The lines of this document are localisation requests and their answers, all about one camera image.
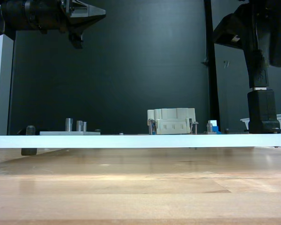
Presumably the beige multi-pin connector housing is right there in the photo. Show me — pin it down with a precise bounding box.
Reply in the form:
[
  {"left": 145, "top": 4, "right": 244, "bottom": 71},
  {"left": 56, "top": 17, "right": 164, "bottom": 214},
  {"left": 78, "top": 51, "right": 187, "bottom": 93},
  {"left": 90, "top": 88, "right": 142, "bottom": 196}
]
[{"left": 147, "top": 107, "right": 199, "bottom": 135}]

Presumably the black USB plug with cable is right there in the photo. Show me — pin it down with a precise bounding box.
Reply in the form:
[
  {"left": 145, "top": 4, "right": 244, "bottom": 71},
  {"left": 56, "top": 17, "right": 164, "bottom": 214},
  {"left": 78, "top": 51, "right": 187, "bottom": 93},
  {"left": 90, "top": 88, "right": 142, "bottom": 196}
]
[{"left": 250, "top": 10, "right": 270, "bottom": 91}]

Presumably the small blue white connector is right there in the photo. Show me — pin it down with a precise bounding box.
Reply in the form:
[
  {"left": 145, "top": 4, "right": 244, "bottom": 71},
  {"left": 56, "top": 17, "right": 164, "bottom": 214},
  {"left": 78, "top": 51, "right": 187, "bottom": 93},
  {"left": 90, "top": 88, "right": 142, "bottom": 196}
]
[{"left": 207, "top": 120, "right": 219, "bottom": 134}]

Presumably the black vertical wall post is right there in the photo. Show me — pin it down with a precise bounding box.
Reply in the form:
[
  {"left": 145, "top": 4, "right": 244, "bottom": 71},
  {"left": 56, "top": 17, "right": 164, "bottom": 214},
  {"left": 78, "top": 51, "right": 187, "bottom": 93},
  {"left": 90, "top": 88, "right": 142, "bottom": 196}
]
[{"left": 203, "top": 0, "right": 221, "bottom": 135}]

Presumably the black USB socket mount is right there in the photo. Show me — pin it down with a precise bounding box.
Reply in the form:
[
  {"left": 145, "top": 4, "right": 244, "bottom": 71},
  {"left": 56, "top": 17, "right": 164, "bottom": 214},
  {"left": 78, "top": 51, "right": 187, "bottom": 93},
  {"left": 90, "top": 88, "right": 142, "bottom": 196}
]
[{"left": 247, "top": 90, "right": 281, "bottom": 134}]

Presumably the grey metal plate with pegs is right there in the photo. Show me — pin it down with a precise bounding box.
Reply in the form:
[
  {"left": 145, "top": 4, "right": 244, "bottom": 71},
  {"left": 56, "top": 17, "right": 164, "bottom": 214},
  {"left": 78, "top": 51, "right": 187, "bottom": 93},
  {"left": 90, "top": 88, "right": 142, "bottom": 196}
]
[{"left": 39, "top": 118, "right": 101, "bottom": 136}]

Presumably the white task board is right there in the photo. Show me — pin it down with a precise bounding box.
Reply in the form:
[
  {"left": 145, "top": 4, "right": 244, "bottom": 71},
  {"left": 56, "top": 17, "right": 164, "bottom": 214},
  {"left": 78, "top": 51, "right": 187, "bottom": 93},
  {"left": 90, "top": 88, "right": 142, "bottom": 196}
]
[{"left": 0, "top": 132, "right": 281, "bottom": 150}]

